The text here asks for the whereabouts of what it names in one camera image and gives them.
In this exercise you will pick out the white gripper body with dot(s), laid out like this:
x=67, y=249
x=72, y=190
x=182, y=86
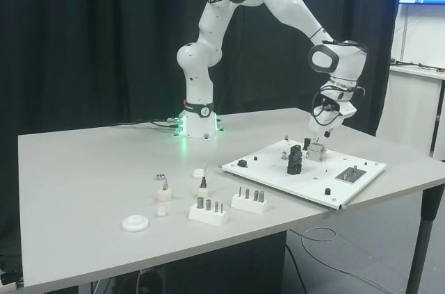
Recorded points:
x=325, y=118

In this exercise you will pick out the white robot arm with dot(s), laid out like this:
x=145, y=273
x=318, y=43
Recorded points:
x=205, y=33

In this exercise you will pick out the small black plug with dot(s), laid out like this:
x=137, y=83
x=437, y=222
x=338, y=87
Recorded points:
x=307, y=144

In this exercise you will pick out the black D-SUB plug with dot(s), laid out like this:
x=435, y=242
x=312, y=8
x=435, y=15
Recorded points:
x=294, y=162

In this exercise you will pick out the white task board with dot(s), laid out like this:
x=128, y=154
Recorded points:
x=278, y=183

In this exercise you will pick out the large metal square peg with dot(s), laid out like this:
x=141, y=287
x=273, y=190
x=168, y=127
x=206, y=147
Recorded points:
x=261, y=196

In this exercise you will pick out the medium metal square peg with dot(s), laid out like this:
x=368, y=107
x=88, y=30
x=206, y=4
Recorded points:
x=256, y=195

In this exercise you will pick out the white cabinet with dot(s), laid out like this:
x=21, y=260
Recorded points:
x=410, y=110

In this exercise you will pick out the small metal square peg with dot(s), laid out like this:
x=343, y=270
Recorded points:
x=247, y=193

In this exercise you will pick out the white square peg holder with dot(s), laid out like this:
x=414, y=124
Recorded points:
x=249, y=205

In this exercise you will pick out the small metal round peg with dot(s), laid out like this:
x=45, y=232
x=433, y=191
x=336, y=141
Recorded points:
x=216, y=206

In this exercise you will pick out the white medium gear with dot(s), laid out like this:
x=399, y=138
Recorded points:
x=198, y=172

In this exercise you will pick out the medium metal round peg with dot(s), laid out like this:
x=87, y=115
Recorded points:
x=208, y=204

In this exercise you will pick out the large metal round peg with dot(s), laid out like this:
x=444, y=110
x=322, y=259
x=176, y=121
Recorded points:
x=200, y=202

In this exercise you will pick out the white round peg holder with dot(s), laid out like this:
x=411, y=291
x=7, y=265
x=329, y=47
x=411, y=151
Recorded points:
x=208, y=217

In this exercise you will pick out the dark table leg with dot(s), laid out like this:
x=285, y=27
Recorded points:
x=422, y=238

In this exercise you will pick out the metal bolt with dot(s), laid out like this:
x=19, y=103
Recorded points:
x=162, y=178

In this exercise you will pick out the white bolt holder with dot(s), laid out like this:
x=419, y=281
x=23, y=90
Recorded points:
x=164, y=194

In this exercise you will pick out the white small gear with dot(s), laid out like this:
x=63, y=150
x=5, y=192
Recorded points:
x=161, y=211

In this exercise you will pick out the white large gear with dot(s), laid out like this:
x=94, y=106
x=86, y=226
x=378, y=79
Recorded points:
x=135, y=223

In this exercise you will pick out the black curtain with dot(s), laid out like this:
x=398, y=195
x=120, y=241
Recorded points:
x=87, y=30

